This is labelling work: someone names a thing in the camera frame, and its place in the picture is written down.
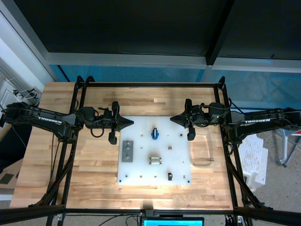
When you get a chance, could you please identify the white taskboard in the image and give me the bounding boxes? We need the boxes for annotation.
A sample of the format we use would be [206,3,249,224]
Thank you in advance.
[117,115,193,186]

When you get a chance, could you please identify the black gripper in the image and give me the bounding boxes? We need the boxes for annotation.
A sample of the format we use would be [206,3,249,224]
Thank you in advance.
[169,98,202,141]
[104,101,135,145]

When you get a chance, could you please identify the clear plastic tub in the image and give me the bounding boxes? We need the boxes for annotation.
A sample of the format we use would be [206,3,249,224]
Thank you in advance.
[189,130,216,169]

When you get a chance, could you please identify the silver tube stand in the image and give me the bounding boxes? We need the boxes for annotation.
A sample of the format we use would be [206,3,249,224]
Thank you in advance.
[275,128,301,168]

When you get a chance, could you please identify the white styrofoam block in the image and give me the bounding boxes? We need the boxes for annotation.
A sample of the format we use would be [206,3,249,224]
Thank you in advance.
[238,135,269,193]

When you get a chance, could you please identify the grey metal plate with posts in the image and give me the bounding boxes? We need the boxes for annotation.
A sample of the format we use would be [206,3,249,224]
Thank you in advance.
[121,140,135,163]

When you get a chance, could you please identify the black aluminium frame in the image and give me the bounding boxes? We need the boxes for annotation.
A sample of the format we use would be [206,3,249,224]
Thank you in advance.
[0,75,301,226]

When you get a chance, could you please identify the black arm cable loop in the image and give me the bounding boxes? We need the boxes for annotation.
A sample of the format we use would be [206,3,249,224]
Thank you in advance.
[90,119,106,138]
[190,103,214,127]

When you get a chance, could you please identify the power strip with plugs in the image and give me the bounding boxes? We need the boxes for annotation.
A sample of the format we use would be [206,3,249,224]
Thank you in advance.
[13,88,42,101]

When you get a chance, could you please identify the blue laptop screen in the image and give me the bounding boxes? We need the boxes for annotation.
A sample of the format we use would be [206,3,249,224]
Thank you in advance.
[141,216,205,226]

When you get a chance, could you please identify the black arm upper cable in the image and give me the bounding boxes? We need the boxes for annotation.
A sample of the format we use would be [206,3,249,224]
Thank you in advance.
[228,97,247,116]

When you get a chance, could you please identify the brown cardboard box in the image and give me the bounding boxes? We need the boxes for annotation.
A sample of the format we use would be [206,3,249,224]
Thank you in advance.
[0,157,24,189]

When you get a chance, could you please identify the black table level camera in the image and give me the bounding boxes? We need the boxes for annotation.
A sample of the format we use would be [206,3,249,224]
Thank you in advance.
[143,205,158,217]

